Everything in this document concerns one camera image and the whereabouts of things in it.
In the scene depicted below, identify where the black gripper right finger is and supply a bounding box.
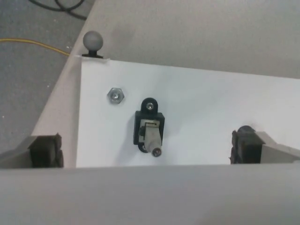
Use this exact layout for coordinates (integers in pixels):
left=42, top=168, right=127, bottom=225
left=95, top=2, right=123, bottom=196
left=230, top=125, right=300, bottom=165

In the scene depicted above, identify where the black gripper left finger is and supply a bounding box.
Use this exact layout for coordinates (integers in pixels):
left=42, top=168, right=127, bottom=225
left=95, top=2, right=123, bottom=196
left=0, top=133, right=64, bottom=168

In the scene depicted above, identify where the grey Ethernet plug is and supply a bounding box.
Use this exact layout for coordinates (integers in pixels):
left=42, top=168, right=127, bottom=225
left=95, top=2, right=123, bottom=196
left=140, top=121, right=163, bottom=158

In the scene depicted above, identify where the white task board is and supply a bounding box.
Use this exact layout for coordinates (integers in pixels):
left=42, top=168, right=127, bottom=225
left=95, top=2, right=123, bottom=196
left=75, top=58, right=300, bottom=168

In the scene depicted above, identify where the metal hex nut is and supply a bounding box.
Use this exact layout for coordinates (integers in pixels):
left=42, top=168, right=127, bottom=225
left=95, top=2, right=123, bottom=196
left=106, top=87, right=125, bottom=104

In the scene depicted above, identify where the grey ball marker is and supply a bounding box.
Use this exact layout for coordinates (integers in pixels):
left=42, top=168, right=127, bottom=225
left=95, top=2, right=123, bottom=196
left=82, top=30, right=104, bottom=59

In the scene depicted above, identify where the yellow floor cable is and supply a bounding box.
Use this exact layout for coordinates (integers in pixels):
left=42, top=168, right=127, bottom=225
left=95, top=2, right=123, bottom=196
left=0, top=38, right=71, bottom=57

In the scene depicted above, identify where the black floor cable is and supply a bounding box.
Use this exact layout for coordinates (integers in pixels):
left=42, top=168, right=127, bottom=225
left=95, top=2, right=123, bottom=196
left=27, top=0, right=89, bottom=19

